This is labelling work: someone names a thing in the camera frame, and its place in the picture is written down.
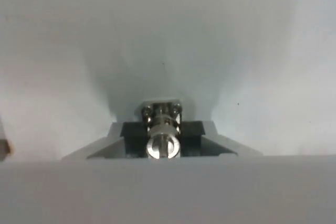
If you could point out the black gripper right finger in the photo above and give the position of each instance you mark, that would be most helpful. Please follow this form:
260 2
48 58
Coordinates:
193 136

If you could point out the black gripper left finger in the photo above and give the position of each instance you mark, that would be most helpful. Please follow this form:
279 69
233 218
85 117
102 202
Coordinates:
134 134

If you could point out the metal BNC plug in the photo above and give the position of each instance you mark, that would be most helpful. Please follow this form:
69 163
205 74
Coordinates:
164 129

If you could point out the white task board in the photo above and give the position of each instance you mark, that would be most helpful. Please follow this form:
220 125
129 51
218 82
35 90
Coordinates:
105 37

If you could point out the metal square peg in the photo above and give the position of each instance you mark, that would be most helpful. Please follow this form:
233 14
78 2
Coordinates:
4 145

